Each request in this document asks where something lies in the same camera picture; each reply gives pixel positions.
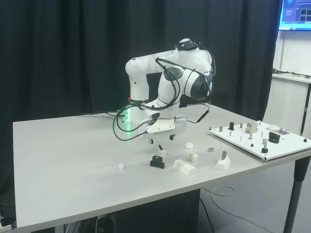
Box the white cabinet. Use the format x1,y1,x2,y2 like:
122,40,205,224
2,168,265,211
270,71,311,139

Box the black looping cable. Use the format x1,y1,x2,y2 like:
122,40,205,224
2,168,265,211
112,103,156,142

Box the white peg holder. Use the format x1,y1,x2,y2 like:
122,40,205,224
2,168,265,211
214,156,232,170

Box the white power strip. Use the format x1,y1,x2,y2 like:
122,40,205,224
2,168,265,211
0,217,13,231

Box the thin black rod on wire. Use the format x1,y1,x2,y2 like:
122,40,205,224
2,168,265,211
181,101,211,123

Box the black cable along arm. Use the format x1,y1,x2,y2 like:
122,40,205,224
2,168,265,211
155,40,216,110

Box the black curtain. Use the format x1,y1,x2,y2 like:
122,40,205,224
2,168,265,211
0,0,285,220

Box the blue screen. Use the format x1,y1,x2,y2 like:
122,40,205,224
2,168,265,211
278,0,311,31

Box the dark table leg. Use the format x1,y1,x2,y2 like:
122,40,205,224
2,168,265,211
283,159,306,233

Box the white camera box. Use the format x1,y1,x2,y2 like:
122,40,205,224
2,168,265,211
145,110,162,121

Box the long white holder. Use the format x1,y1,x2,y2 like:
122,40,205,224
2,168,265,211
173,159,197,175

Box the black D-SUB plug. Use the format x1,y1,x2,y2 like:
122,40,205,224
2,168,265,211
150,155,166,169

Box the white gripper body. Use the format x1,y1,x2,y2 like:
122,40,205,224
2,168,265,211
146,116,189,134

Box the black cable behind foot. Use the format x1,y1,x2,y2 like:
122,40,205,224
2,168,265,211
85,110,122,117

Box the white task board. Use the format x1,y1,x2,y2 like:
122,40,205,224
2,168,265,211
209,120,311,162

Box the black box under table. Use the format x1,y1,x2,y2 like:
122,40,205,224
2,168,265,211
106,188,201,233

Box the black floor cable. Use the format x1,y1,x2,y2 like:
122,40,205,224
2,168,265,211
199,198,221,233

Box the grey floor cable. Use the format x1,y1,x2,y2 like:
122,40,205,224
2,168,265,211
209,185,311,233

